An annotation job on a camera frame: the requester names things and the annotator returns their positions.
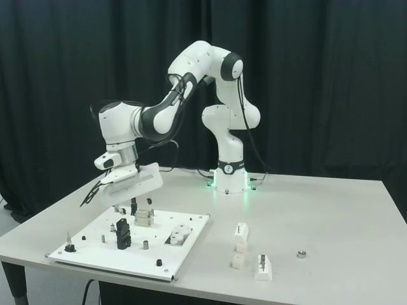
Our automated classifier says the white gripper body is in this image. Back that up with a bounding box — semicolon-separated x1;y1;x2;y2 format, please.
100;161;165;209

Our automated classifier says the white single peg holder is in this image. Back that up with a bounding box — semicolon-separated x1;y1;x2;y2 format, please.
233;222;251;245

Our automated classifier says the white multi peg holder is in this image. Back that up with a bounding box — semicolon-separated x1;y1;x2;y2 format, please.
254;255;274;282

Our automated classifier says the black D-SUB plug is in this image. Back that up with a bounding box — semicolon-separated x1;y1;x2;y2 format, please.
116;218;132;250

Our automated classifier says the white wrist sensor box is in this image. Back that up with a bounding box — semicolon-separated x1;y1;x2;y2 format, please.
93;152;120;171

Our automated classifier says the white large gear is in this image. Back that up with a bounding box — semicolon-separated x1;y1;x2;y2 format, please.
176;223;193;238

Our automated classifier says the white task board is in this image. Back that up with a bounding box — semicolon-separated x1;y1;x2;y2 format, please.
45;206;212;282

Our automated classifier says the black table leg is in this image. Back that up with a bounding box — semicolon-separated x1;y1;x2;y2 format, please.
1;260;28;305

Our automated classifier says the black curtain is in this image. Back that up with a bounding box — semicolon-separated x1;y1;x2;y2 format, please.
0;0;407;220

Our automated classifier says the white wrist mount plate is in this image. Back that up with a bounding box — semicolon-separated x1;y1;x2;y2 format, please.
100;167;141;186

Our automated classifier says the thin black rod on wire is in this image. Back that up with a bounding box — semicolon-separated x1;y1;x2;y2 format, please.
79;180;107;208

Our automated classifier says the black table cable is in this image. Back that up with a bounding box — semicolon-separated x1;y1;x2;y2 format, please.
157;166;217;179

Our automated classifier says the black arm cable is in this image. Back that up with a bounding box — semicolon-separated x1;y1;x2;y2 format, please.
90;71;271;191

